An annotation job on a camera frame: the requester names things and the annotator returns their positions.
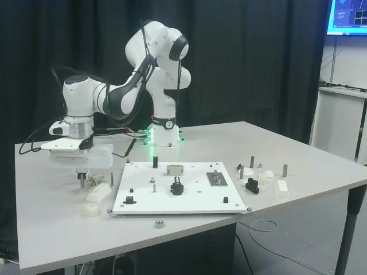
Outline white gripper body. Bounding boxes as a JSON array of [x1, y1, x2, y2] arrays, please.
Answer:
[[49, 143, 115, 170]]

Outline white peg holder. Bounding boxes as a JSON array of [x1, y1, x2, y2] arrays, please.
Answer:
[[273, 179, 292, 199], [85, 183, 112, 205]]

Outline grey metal plug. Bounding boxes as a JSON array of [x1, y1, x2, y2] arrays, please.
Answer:
[[87, 173, 104, 187]]

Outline flat white mounting plate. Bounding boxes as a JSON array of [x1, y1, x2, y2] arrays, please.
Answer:
[[40, 138, 83, 152]]

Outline small white holder block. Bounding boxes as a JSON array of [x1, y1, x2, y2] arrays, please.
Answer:
[[83, 201, 100, 218]]

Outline thin black rod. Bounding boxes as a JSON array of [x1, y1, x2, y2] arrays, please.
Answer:
[[126, 137, 138, 158]]

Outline black waterproof plug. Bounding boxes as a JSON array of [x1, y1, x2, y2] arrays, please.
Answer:
[[170, 176, 185, 197]]

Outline white task board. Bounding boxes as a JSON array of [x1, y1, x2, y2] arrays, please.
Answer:
[[106, 160, 252, 217]]

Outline black D-SUB plug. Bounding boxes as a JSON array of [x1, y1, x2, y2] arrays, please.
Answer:
[[244, 178, 260, 194]]

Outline black curtain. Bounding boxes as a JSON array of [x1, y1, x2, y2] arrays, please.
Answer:
[[0, 0, 327, 260]]

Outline white cabinet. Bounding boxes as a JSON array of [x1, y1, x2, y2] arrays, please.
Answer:
[[309, 85, 367, 166]]

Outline black table leg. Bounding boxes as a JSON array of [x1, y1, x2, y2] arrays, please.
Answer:
[[334, 187, 360, 275]]

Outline blue screen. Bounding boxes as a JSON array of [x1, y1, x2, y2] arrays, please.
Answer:
[[325, 0, 367, 38]]

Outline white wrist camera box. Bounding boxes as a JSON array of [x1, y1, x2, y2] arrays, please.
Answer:
[[48, 120, 70, 136]]

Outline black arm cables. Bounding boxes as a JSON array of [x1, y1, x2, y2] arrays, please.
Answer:
[[18, 19, 185, 157]]

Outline grey floor cable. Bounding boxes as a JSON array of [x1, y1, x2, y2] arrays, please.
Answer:
[[237, 219, 326, 275]]

